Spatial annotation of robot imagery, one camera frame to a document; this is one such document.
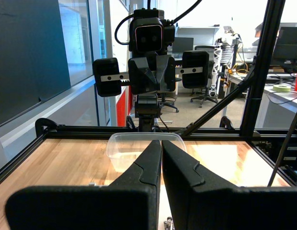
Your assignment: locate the black metal frame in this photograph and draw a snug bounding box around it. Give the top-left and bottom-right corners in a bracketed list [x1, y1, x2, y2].
[0, 0, 297, 192]

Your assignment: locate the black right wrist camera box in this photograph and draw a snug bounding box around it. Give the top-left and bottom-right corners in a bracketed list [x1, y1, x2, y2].
[131, 18, 165, 53]

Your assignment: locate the grey desk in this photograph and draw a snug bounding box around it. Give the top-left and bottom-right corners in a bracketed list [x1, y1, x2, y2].
[228, 71, 297, 130]

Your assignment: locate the clear plastic tub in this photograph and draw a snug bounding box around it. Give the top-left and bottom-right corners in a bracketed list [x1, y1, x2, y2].
[106, 132, 187, 173]

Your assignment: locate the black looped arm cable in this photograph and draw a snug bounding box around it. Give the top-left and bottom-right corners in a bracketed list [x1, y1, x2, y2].
[114, 13, 136, 46]

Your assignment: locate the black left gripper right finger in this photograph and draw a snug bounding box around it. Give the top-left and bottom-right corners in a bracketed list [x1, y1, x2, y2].
[162, 140, 297, 230]

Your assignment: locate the large black computer monitor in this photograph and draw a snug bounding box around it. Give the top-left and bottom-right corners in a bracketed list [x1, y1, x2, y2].
[270, 26, 297, 68]

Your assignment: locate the black office chair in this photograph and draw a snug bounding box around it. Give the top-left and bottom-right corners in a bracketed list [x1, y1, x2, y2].
[189, 45, 220, 108]

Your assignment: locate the black hanging cable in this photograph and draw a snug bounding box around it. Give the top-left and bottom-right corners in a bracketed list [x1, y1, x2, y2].
[267, 110, 297, 187]

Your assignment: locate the black stool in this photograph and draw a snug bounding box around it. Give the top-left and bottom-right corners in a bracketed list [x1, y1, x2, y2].
[159, 76, 183, 114]

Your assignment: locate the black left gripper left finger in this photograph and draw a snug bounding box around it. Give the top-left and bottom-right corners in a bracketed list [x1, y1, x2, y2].
[4, 140, 162, 230]

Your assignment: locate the green tape roll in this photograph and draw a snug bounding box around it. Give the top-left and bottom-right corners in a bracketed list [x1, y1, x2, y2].
[272, 83, 292, 92]

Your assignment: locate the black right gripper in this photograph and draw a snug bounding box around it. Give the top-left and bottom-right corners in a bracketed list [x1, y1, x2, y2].
[92, 50, 210, 97]

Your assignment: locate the red panel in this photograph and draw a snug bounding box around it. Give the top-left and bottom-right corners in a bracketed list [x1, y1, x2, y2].
[116, 86, 133, 127]

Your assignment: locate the silver clamp screw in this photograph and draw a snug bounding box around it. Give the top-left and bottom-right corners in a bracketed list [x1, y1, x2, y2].
[163, 216, 176, 230]

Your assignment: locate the white black striped robot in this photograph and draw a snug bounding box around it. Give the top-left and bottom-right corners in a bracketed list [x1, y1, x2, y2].
[209, 25, 242, 98]

